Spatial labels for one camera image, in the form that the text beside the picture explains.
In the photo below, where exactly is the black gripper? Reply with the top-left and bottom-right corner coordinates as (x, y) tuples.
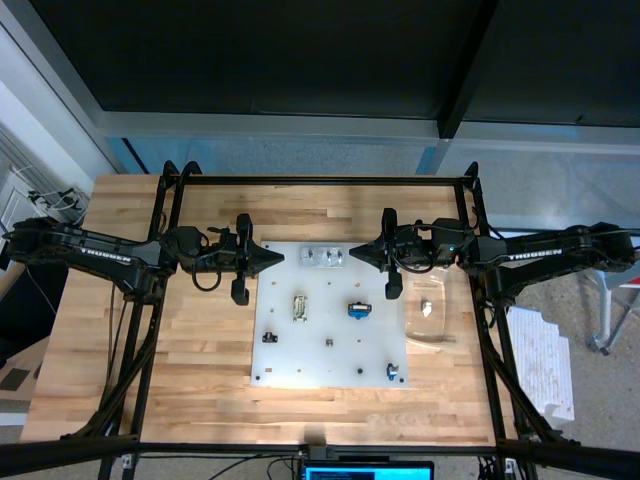
(213, 213), (285, 307)
(348, 208), (422, 302)

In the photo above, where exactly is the cardboard box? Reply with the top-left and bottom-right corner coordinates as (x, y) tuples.
(0, 334), (52, 401)

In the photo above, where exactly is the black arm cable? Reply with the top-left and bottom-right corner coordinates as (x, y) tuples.
(191, 252), (222, 293)

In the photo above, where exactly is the small black table-edge camera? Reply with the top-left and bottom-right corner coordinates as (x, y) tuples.
(303, 432), (329, 459)

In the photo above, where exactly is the white taskboard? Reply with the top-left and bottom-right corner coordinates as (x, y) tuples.
(248, 241), (411, 390)

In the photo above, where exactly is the clear plastic tub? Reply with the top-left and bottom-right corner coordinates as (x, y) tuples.
(399, 264), (457, 347)

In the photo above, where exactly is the white foam block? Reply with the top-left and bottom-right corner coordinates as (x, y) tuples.
(506, 306), (577, 430)

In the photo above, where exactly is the grey metal stand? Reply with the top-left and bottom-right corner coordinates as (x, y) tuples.
(584, 272), (640, 357)

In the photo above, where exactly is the laptop screen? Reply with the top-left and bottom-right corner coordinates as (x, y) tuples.
(298, 459), (435, 480)

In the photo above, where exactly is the black aluminium frame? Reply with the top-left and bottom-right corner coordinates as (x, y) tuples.
(0, 159), (640, 480)

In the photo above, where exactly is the aluminium block with screws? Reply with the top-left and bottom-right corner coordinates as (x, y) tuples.
(298, 244), (346, 270)

